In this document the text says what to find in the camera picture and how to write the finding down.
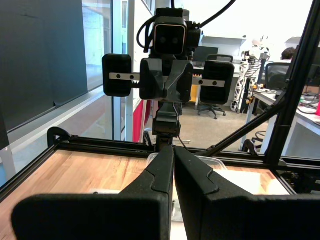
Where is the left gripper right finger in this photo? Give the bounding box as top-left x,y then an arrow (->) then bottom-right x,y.
174,147 -> 320,240

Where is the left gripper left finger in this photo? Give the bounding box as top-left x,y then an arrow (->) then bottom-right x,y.
11,146 -> 175,240

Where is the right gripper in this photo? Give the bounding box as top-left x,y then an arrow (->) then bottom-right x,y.
102,53 -> 235,104

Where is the white taskboard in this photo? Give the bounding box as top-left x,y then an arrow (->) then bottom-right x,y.
88,187 -> 183,225

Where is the yellow drawer cabinet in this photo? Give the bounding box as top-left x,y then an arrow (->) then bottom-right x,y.
189,86 -> 202,103

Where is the dark computer monitor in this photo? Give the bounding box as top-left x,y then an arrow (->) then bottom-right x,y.
193,46 -> 220,63

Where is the black office chair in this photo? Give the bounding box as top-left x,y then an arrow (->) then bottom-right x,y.
264,62 -> 292,91
197,54 -> 235,120

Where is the white humanoid robot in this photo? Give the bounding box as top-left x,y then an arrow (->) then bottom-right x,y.
231,36 -> 273,113

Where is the white desk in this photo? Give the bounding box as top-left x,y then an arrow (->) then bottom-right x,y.
246,87 -> 320,161

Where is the person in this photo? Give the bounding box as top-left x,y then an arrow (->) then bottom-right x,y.
280,46 -> 298,61

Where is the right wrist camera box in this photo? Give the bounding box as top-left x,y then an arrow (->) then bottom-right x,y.
152,17 -> 187,56

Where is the black metal frame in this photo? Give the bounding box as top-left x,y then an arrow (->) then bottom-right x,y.
0,0 -> 320,203

